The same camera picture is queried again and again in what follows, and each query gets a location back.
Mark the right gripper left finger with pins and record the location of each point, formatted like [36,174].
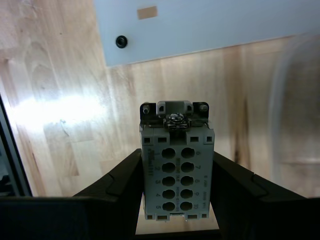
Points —
[100,207]

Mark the black frame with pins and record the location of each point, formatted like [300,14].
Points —
[10,160]

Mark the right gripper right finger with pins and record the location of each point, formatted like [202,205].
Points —
[250,207]

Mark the white task board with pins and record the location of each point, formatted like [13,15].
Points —
[200,27]

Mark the clear plastic container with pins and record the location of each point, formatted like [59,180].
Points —
[295,112]

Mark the beige many-pin connector top half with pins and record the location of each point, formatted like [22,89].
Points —
[176,170]

